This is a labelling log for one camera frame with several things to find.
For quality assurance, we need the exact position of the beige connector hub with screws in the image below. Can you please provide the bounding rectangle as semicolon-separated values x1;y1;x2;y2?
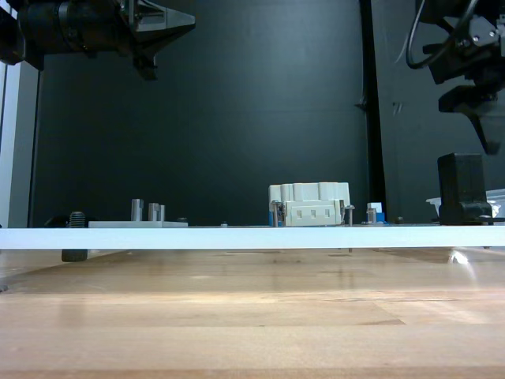
267;181;357;228

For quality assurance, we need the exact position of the black plastic block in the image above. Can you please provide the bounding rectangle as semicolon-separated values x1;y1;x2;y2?
436;152;495;227

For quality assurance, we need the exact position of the small blue clamp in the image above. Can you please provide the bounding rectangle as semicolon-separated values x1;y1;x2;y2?
366;201;387;227

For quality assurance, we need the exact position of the grey metal plate with pegs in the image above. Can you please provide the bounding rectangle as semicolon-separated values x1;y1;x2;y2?
88;198;189;229

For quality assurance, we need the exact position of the white plastic board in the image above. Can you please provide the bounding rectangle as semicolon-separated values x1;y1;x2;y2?
0;223;505;251

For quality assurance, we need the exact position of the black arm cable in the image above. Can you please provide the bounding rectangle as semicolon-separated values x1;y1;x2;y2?
405;0;481;71

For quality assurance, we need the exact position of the black wall column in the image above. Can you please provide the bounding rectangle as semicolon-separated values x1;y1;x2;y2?
357;0;388;224

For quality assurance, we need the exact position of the grey metal partition frame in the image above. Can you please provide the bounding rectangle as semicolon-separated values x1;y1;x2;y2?
0;61;40;230

